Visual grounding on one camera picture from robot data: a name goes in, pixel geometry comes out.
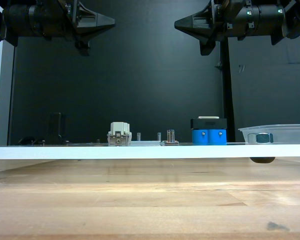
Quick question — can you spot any silver M12 hex nut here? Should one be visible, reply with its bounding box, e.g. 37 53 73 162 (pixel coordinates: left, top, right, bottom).
246 132 275 145

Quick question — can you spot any grey rectangular connector housing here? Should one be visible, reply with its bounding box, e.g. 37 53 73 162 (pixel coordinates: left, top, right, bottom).
106 121 133 147

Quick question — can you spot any clear acrylic block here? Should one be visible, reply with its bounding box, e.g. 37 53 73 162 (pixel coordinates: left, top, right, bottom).
130 140 164 147

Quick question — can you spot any blue and black connector socket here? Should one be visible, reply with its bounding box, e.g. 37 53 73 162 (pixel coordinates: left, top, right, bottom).
190 115 228 146

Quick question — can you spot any clear plastic tub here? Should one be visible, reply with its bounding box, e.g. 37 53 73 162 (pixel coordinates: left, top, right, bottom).
237 123 300 145

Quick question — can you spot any black rubber foot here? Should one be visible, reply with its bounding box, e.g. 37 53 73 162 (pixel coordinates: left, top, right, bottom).
249 156 277 165

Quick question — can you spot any black wall post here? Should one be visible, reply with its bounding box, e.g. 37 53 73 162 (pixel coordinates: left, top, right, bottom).
216 39 235 144

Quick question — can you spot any white board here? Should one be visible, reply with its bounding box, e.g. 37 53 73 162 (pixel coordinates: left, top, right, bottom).
0 142 300 161

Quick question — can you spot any small silver metal connector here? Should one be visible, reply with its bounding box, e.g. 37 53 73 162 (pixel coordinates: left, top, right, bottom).
160 129 180 147

